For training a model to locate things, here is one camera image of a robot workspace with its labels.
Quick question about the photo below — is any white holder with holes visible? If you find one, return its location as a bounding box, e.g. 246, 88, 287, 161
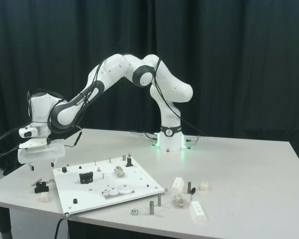
172, 177, 185, 193
188, 201, 208, 222

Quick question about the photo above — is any white task board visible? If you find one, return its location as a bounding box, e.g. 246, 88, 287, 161
52, 154, 168, 218

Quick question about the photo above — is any white large gear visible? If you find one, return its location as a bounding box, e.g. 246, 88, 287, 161
118, 183, 135, 196

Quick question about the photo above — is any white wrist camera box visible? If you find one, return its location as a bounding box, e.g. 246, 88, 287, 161
18, 126, 37, 138

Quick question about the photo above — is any black table leg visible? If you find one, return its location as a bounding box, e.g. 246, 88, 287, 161
0, 205, 11, 239

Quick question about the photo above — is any black D-SUB plug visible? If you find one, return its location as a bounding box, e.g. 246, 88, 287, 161
34, 182, 51, 194

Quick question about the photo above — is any black curtain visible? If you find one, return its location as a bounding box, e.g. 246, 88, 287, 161
0, 0, 299, 176

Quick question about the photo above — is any black cable under table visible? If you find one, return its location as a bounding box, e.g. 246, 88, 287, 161
55, 216, 67, 239

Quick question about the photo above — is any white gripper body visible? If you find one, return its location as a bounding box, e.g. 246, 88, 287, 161
17, 145, 66, 166

